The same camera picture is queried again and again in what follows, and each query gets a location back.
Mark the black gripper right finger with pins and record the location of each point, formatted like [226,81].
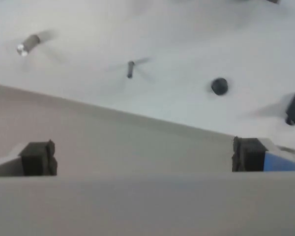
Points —
[248,155]

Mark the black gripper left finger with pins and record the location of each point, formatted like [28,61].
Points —
[37,159]

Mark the metal round peg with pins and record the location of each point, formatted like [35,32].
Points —
[29,43]

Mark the white task board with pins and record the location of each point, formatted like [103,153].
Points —
[147,37]

